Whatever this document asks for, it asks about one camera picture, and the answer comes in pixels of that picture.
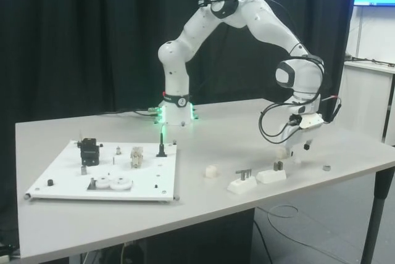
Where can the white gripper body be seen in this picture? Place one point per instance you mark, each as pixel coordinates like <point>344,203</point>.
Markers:
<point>296,137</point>

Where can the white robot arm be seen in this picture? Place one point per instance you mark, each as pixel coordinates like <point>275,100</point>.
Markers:
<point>268,26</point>

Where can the white large gear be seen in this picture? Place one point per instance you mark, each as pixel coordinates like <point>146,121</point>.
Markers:
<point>121,183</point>

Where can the white medium gear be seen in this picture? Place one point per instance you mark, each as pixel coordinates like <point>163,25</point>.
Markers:
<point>102,181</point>

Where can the metal square peg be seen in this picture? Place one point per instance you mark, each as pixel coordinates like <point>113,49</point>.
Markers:
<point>280,164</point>
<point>275,166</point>

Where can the white square peg holder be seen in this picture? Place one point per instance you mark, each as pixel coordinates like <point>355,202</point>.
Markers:
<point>271,176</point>

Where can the metal round peg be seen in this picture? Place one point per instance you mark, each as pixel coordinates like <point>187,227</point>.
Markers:
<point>241,175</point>
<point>248,173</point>

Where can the white round peg holder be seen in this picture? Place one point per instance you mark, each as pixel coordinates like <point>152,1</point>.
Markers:
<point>242,184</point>

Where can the white cabinet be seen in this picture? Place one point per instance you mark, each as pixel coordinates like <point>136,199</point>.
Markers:
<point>364,100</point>

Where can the dark grey table leg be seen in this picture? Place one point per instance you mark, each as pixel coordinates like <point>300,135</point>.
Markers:
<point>375,208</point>

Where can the black items on cabinet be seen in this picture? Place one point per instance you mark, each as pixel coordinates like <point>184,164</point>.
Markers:
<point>370,60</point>

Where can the beige metal connector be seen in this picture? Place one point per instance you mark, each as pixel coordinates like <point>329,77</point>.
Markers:
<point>137,157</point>

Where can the small metal BNC plug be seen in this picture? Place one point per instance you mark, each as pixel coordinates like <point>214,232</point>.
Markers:
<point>118,150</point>

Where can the black connector block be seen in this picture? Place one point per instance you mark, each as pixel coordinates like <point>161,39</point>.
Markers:
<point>89,153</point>

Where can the small metal cylinder peg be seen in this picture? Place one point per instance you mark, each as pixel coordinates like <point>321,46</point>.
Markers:
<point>84,170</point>

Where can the white task board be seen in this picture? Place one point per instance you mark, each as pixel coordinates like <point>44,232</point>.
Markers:
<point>61,180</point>

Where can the small black knob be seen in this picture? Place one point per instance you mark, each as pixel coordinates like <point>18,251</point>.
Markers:
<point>51,181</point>

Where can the black curtain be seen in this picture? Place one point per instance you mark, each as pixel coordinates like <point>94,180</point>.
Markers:
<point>46,45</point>

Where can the white power strip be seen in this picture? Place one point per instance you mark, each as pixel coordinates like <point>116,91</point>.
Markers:
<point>6,256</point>

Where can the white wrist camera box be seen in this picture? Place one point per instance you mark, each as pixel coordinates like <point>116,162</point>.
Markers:
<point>301,109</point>

